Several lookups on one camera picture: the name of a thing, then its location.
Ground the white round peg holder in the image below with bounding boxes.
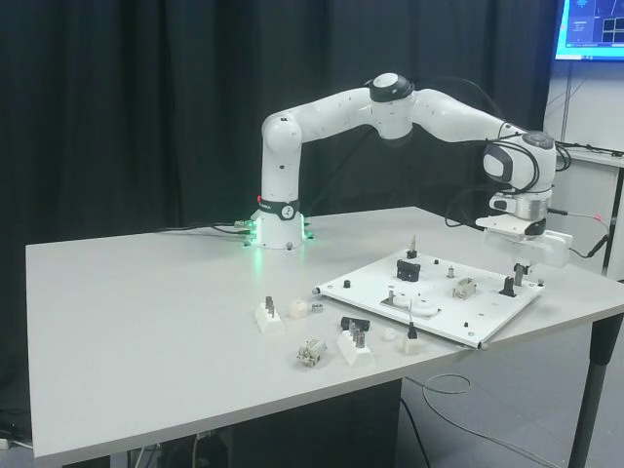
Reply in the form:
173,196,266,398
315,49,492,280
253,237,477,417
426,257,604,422
335,333,376,369

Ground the grey D-SUB plug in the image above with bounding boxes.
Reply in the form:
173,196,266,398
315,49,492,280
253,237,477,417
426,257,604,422
294,339,330,372

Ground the black cabinet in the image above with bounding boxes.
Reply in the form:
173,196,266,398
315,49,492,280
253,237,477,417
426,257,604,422
126,377,404,468

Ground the white task board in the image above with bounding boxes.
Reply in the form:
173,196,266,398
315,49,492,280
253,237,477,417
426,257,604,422
311,246,545,351

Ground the flat white mounting plate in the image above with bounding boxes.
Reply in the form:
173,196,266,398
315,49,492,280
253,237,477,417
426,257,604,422
475,214,548,239

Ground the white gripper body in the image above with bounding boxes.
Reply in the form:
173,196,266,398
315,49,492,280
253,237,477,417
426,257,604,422
482,228,573,269

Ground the black floor cable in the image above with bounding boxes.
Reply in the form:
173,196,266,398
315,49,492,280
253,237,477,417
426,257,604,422
399,397,433,468

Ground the white large gear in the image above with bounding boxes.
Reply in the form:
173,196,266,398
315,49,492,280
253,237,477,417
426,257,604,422
411,299,441,320

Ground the black curtain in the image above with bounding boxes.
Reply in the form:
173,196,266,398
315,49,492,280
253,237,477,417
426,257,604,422
0,0,560,440

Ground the black base cable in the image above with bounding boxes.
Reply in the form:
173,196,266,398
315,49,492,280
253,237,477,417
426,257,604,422
160,219,255,237

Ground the black blocky plug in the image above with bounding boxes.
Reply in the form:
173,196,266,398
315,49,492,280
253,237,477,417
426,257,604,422
339,316,371,335

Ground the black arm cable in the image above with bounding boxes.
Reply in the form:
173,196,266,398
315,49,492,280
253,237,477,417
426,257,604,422
445,77,572,229

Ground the silver wrist ring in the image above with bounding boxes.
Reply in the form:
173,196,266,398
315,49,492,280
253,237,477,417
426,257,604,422
516,193,553,221

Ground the white square peg holder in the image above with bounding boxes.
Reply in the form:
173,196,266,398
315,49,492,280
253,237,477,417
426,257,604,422
253,304,287,335

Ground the grey floor cable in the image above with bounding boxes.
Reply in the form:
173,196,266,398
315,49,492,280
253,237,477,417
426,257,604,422
420,372,572,468

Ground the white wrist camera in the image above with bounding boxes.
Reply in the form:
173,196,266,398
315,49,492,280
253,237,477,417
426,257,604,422
489,194,521,213

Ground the dark grey table leg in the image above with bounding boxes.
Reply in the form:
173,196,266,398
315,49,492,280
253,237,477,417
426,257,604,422
569,314,618,468

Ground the blue monitor screen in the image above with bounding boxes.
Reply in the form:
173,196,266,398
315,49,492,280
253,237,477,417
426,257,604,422
553,0,624,62

